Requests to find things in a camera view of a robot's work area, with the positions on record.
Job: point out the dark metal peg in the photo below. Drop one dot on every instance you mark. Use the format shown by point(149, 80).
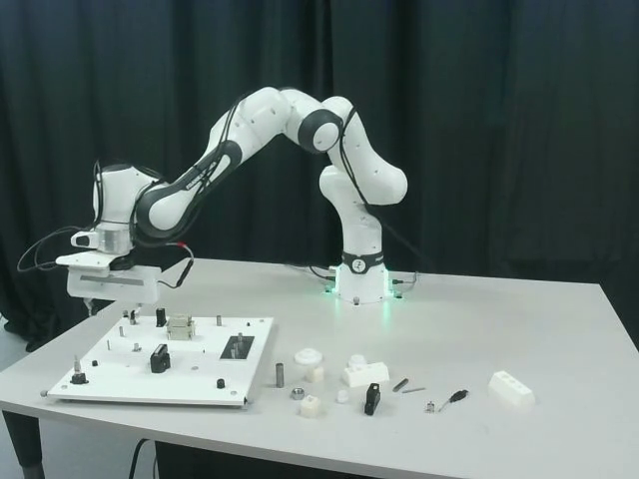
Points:
point(400, 386)

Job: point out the black plug on board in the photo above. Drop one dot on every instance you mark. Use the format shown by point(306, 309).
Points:
point(161, 318)

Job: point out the flat white mounting plate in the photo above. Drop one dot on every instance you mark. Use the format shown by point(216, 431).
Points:
point(82, 261)

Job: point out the white task board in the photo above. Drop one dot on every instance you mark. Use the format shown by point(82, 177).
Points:
point(165, 364)

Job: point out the white stepped peg holder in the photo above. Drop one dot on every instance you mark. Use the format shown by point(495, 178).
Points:
point(367, 374)

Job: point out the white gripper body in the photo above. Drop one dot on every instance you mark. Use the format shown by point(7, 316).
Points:
point(112, 284)

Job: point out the white large gear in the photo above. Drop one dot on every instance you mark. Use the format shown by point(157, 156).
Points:
point(308, 357)

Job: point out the thin metal round peg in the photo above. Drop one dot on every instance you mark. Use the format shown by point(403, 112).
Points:
point(414, 389)

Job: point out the small white cube holder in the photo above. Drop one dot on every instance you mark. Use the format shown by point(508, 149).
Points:
point(316, 374)
point(308, 405)

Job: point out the black curtains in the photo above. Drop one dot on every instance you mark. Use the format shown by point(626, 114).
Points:
point(449, 100)

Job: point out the dark table leg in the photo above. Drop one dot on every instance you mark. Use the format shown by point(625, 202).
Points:
point(22, 444)

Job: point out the white three-hole peg holder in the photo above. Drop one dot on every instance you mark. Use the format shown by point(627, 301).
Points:
point(511, 389)

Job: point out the small white camera box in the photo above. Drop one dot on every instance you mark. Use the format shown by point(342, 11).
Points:
point(84, 238)

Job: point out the white small gear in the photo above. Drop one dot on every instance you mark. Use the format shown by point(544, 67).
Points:
point(342, 397)

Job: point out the metal nut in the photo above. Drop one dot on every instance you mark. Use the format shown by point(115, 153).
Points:
point(298, 393)

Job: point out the black D-SUB plug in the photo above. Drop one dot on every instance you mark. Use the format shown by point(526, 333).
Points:
point(372, 399)

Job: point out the white medium gear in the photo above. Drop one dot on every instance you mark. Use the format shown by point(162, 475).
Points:
point(356, 360)

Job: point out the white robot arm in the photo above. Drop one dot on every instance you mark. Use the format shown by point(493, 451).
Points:
point(259, 130)

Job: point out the large metal round peg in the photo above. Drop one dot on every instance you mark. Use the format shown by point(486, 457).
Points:
point(279, 376)

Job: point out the black Ethernet plug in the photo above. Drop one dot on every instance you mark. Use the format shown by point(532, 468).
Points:
point(160, 359)

